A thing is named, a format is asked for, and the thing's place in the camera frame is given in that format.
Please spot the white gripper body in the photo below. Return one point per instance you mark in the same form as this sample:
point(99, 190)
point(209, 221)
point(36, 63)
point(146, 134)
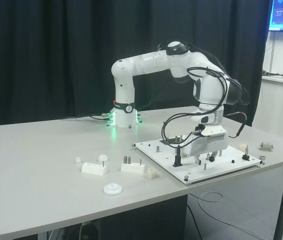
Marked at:
point(206, 145)

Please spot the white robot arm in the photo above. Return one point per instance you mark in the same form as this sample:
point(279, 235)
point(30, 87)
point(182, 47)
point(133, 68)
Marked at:
point(141, 63)

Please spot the white peg holder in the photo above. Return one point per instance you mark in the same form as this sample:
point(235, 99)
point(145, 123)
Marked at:
point(92, 169)
point(131, 168)

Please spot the metal round peg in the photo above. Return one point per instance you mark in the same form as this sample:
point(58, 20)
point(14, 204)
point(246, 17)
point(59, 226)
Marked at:
point(129, 160)
point(125, 160)

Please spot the small cream holder block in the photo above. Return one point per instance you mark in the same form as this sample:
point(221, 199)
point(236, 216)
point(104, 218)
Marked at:
point(151, 174)
point(242, 146)

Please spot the thin black rod red tag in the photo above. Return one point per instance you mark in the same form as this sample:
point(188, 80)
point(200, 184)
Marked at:
point(239, 129)

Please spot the white task board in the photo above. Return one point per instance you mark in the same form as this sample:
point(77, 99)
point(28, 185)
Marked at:
point(156, 160)

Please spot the metal hex nut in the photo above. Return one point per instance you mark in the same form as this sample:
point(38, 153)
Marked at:
point(263, 158)

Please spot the beige rectangular connector plug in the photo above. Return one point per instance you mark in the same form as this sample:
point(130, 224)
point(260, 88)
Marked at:
point(263, 146)

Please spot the white large gear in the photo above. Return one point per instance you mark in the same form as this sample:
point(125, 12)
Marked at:
point(112, 189)

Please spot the white medium gear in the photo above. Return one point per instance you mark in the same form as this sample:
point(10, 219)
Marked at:
point(102, 158)

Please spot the white small gear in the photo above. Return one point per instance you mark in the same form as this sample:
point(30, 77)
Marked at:
point(78, 159)

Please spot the black curtain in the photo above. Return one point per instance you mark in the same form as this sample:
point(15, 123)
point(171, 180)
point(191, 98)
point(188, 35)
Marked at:
point(56, 50)

